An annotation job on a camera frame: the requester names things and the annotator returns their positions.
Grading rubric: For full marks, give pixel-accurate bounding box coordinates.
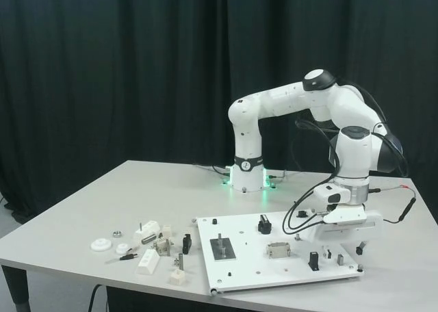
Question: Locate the long white peg holder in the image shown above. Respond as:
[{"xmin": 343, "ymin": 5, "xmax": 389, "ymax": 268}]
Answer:
[{"xmin": 136, "ymin": 249, "xmax": 161, "ymax": 276}]

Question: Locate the black curtain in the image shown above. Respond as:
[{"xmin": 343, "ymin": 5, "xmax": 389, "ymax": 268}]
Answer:
[{"xmin": 0, "ymin": 0, "xmax": 438, "ymax": 217}]

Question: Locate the black camera cable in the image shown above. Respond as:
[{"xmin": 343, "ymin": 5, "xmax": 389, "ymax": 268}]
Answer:
[{"xmin": 279, "ymin": 180, "xmax": 335, "ymax": 240}]

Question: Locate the black USB plug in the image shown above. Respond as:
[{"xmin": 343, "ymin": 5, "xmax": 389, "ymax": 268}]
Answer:
[{"xmin": 105, "ymin": 252, "xmax": 138, "ymax": 264}]

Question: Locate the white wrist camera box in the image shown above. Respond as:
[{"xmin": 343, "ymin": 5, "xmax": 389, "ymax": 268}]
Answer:
[{"xmin": 313, "ymin": 184, "xmax": 350, "ymax": 205}]

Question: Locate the white large gear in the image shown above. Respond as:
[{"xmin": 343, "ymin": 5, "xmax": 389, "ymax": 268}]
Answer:
[{"xmin": 90, "ymin": 238, "xmax": 114, "ymax": 254}]

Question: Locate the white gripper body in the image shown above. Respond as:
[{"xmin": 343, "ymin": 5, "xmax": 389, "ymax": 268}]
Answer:
[{"xmin": 311, "ymin": 211, "xmax": 383, "ymax": 245}]

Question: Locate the white task board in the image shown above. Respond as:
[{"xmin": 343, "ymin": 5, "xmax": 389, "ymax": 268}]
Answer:
[{"xmin": 192, "ymin": 210, "xmax": 365, "ymax": 296}]

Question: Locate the grey waterproof plug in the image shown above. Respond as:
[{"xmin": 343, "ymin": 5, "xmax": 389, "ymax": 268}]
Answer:
[{"xmin": 151, "ymin": 237, "xmax": 175, "ymax": 258}]

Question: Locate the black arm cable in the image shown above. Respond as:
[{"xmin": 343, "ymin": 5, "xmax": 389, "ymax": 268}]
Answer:
[{"xmin": 294, "ymin": 82, "xmax": 409, "ymax": 186}]

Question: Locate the black table leg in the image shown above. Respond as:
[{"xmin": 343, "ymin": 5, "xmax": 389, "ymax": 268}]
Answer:
[{"xmin": 1, "ymin": 265, "xmax": 30, "ymax": 312}]

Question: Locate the black floor cable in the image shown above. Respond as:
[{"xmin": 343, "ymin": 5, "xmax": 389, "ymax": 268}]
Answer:
[{"xmin": 89, "ymin": 283, "xmax": 107, "ymax": 312}]

